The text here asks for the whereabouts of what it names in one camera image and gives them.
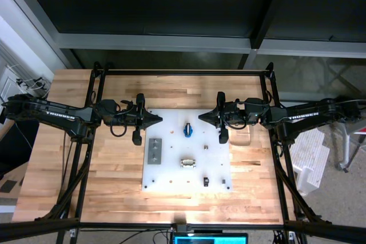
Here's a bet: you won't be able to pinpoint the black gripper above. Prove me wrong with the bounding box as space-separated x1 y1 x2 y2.
125 93 164 146
197 91 240 145

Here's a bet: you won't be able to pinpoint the blue holder with metal bar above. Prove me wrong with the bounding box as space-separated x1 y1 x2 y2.
181 122 195 139

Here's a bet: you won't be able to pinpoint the grey metal plate with posts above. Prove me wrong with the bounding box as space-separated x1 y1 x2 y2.
146 137 164 166

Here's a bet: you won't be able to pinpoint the clear plastic tub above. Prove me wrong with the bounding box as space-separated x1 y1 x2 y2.
227 123 255 147

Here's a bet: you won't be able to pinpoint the beige connector housing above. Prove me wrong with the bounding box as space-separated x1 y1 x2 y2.
180 158 198 170

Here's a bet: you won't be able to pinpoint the white task board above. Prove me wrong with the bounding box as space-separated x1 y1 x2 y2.
141 108 234 193

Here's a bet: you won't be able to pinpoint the white plastic step stool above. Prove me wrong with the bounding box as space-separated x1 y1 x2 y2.
288 129 332 198

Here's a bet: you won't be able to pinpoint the laptop screen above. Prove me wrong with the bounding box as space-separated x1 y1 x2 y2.
171 233 249 244

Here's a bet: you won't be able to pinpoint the cardboard box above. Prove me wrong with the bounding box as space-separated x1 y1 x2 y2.
0 160 30 208

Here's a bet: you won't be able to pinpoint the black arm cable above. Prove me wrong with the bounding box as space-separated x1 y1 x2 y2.
109 122 128 138

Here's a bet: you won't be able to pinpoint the black table level camera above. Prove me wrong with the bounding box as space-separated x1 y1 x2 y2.
170 217 191 232

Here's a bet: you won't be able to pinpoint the black table frame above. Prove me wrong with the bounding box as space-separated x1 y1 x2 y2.
0 61 366 244

